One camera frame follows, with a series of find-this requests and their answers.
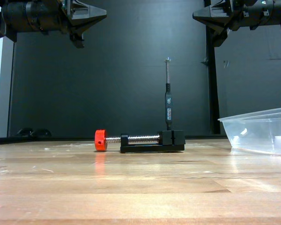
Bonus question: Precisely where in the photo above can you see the black round foot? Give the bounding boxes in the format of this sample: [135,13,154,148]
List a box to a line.
[31,128,52,137]
[16,127,34,137]

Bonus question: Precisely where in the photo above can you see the clear plastic tub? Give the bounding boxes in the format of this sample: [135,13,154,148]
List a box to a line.
[217,106,281,157]

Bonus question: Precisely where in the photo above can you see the black vise with red knob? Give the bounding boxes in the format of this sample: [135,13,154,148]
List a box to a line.
[94,129,186,154]

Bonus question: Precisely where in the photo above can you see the black frame post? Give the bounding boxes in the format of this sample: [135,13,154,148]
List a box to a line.
[205,23,221,135]

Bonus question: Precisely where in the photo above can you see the black frame bar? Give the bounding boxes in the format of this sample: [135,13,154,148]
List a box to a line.
[0,134,228,146]

